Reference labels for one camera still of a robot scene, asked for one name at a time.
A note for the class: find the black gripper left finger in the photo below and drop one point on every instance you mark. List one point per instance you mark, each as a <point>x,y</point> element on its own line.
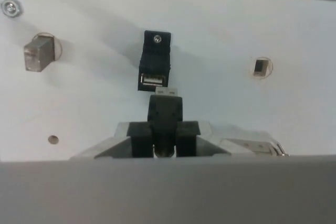
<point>139,137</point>

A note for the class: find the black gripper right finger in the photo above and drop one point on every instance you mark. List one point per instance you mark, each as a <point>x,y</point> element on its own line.
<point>187,137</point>

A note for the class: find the black USB plug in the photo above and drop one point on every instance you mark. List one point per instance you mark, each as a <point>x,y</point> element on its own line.
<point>165,113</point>

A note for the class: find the white task board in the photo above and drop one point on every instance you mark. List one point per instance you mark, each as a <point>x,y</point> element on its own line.
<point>210,90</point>

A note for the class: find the metal square peg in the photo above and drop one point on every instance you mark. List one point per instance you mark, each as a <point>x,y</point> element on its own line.
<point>36,56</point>

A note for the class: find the silver board corner screw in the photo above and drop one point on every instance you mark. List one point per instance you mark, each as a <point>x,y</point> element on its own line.
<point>10,7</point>

